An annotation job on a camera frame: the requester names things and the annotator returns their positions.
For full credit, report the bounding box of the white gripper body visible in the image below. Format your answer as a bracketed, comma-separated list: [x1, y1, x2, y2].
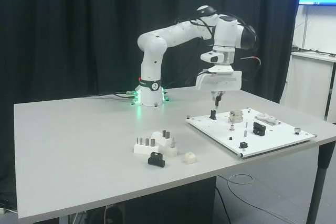
[194, 70, 243, 92]

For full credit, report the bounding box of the white task board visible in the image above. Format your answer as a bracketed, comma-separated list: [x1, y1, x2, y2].
[185, 107, 318, 160]

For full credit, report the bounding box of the black waterproof plug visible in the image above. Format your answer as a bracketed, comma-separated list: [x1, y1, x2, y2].
[252, 121, 267, 137]

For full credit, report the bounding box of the cream white plug holder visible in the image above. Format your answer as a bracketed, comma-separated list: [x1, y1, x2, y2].
[183, 151, 198, 166]

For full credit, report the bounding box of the white square peg holder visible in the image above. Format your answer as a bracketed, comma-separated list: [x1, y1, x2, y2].
[151, 131, 172, 148]

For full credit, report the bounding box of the small cream bolt holder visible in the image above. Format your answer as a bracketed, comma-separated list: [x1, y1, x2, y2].
[165, 145, 179, 158]

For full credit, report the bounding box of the black D-SUB plug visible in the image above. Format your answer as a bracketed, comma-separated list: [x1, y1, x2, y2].
[146, 151, 167, 168]

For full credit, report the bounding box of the white round peg holder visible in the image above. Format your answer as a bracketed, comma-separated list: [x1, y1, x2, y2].
[133, 140, 159, 156]

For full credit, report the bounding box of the black controller cabinet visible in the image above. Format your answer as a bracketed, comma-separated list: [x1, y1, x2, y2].
[68, 175, 219, 224]

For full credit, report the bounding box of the dark grey table leg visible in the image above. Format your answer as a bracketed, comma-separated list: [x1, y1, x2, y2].
[306, 144, 333, 224]

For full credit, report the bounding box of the black curtain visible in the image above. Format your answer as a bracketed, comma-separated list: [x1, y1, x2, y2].
[0, 0, 302, 204]

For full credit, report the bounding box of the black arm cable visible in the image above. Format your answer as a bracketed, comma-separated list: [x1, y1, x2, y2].
[173, 11, 259, 51]

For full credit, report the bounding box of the grey floor cable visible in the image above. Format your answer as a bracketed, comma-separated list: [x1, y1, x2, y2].
[217, 173, 255, 224]

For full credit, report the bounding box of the black base cable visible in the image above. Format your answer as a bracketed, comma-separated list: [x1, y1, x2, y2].
[113, 90, 139, 101]

